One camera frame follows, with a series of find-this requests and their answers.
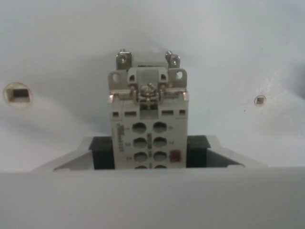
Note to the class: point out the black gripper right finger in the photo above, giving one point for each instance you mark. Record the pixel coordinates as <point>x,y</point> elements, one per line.
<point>199,152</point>

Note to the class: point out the white task board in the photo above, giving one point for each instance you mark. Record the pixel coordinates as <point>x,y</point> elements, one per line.
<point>214,47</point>

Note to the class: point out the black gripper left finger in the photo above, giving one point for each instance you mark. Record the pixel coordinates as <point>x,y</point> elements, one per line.
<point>102,155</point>

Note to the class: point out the grey waterproof plug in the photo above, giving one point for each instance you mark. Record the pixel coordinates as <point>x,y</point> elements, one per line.
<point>147,119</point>

